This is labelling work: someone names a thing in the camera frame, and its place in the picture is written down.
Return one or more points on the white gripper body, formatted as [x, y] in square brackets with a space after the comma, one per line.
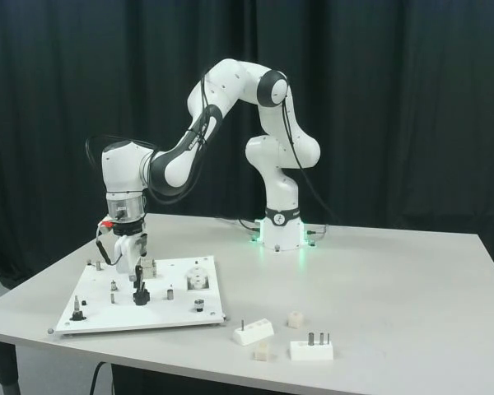
[128, 253]

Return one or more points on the black D-SUB plug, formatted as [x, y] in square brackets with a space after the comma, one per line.
[138, 277]

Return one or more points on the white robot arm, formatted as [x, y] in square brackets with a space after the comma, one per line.
[280, 185]

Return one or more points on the beige rectangular connector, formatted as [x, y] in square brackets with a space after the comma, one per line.
[149, 268]

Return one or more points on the thin black rod red tag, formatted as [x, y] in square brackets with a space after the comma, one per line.
[100, 252]

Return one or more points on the metal square peg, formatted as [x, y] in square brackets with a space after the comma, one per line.
[323, 338]
[96, 265]

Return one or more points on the metal BNC plug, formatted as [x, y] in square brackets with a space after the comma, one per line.
[113, 285]

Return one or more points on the white task board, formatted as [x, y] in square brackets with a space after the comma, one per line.
[107, 317]

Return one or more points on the white large gear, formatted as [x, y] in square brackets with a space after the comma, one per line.
[198, 272]

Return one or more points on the white medium gear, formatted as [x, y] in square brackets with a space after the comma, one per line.
[197, 280]

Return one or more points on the round ribbed waterproof plug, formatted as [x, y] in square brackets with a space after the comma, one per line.
[198, 306]

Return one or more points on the white wedge-shaped peg holder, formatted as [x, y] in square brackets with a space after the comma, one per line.
[255, 332]
[310, 351]

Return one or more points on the small white cube holder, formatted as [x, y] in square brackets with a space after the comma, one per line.
[295, 320]
[262, 352]

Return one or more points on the dark grey table leg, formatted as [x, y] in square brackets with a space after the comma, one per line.
[0, 366]

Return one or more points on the black curtain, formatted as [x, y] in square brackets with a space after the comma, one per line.
[395, 103]

